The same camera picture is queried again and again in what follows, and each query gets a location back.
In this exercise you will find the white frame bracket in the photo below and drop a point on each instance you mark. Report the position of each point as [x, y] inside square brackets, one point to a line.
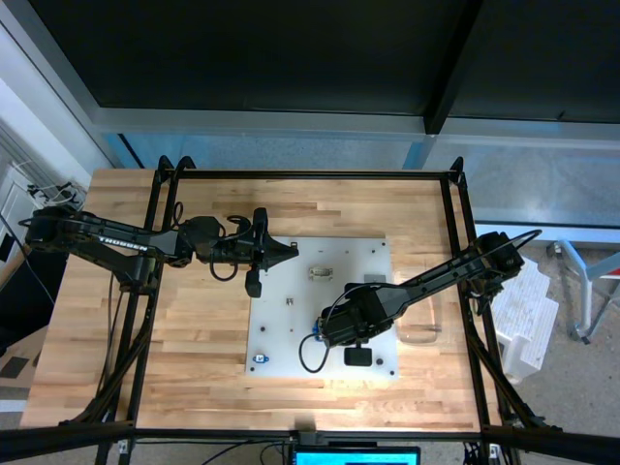
[494, 451]
[123, 446]

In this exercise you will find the grey metal cart frame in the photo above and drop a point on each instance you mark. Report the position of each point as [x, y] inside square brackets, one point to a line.
[586, 290]

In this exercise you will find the screen with blue edge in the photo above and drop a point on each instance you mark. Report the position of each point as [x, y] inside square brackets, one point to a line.
[353, 457]

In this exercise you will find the blue square mount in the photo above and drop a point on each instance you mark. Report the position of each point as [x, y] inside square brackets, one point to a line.
[253, 359]

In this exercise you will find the white cabinet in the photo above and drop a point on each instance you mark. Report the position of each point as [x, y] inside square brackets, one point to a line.
[14, 203]

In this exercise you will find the white connector housing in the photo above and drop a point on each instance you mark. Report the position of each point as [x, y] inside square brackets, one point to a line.
[320, 272]

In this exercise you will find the cardboard box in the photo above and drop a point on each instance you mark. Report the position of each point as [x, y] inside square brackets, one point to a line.
[24, 387]

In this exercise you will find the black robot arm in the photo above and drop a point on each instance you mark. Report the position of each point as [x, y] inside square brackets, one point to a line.
[121, 244]
[436, 281]

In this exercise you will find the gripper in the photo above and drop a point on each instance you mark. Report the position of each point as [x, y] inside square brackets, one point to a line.
[237, 252]
[358, 357]

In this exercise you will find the grey metal partition frame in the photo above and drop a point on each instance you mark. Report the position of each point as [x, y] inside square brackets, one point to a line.
[242, 118]

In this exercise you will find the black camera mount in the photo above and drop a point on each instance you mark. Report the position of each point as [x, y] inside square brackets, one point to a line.
[310, 438]

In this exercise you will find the white task board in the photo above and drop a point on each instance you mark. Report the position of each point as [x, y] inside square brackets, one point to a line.
[281, 358]

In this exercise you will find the blue round mount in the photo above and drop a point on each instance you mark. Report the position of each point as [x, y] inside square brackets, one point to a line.
[316, 329]

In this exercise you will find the black vertical post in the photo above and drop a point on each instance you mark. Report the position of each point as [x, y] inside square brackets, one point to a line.
[450, 72]

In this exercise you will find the grey metal block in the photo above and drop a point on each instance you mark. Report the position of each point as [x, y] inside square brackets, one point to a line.
[373, 278]

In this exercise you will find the black metal table frame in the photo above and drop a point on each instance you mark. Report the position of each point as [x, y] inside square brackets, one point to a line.
[315, 174]

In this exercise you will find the white plastic step stool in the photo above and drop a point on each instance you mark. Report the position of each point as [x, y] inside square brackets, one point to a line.
[528, 315]

